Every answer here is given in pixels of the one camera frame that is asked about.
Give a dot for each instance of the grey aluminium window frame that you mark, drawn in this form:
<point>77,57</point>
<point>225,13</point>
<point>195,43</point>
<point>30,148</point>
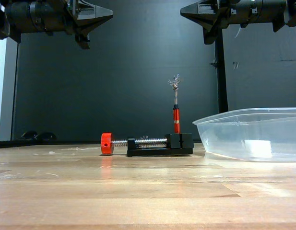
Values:
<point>6,95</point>

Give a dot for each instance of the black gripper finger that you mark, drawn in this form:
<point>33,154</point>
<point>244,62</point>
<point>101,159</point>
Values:
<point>200,10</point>
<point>90,25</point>
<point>99,13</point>
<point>207,22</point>

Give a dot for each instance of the clear plastic tub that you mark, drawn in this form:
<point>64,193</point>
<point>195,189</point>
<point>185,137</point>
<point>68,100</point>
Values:
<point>234,143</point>

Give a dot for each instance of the black clamp with red knob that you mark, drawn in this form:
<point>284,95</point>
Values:
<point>186,141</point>

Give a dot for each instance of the black vertical wall post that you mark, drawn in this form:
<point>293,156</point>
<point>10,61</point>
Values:
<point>221,83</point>

